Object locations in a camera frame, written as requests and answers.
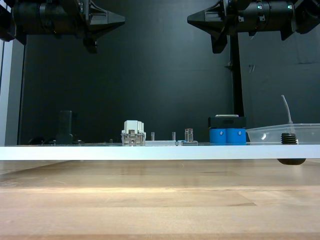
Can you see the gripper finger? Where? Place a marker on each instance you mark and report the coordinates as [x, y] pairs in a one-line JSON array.
[[212, 13], [102, 28], [215, 29], [102, 12]]

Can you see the blue and black connector block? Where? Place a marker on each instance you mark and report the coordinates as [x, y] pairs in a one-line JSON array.
[[227, 136]]

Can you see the grey multi-pin connector housing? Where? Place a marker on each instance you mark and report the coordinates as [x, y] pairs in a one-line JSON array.
[[132, 132]]

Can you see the black socket block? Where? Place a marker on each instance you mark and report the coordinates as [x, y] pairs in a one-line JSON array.
[[65, 125]]

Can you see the small silver socket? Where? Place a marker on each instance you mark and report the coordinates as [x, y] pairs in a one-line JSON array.
[[189, 135]]

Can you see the clear plastic tub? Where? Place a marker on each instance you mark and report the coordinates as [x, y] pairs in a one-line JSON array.
[[275, 136]]

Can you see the aluminium bar plate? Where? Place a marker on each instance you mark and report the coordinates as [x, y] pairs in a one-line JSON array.
[[160, 143]]

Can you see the black board screw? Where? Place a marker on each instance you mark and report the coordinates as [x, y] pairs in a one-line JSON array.
[[289, 138]]

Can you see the white task board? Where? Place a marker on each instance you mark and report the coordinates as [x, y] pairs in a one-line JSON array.
[[160, 152]]

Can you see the black rubber board foot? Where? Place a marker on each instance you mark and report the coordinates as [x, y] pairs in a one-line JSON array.
[[291, 161]]

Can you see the black aluminium frame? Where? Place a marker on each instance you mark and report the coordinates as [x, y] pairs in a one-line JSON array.
[[237, 87]]

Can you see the small steel post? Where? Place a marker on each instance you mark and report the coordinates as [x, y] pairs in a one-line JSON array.
[[173, 136], [153, 136]]

